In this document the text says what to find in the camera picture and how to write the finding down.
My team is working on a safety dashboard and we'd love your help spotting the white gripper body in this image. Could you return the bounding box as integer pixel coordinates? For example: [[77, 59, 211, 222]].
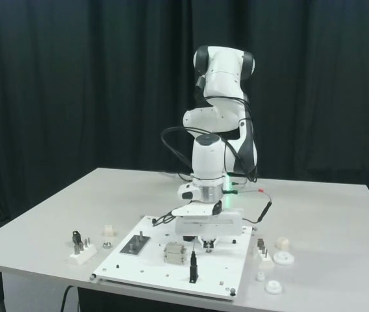
[[175, 209, 244, 237]]

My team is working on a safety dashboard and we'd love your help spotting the white peg holder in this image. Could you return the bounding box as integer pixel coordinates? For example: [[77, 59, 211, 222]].
[[66, 245, 98, 267], [253, 245, 275, 270]]

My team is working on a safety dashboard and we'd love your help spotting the white task board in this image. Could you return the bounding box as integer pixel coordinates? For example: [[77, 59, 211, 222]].
[[88, 214, 254, 298]]

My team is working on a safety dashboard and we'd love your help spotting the white large gear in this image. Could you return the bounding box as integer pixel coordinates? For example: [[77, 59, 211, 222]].
[[273, 251, 295, 267]]

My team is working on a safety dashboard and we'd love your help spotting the white medium gear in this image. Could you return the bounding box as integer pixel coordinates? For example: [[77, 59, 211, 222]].
[[264, 279, 283, 294]]

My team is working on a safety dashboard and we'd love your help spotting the black curtain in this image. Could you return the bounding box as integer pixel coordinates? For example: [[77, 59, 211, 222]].
[[0, 0, 369, 228]]

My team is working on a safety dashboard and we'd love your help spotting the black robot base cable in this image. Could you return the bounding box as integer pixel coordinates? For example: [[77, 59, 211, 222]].
[[157, 170, 194, 182]]

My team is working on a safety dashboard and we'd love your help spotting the thin black rod with wire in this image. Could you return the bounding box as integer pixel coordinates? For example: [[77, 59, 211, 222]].
[[228, 187, 274, 226]]

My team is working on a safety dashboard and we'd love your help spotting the thick black cable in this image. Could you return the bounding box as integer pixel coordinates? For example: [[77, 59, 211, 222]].
[[61, 285, 77, 312]]

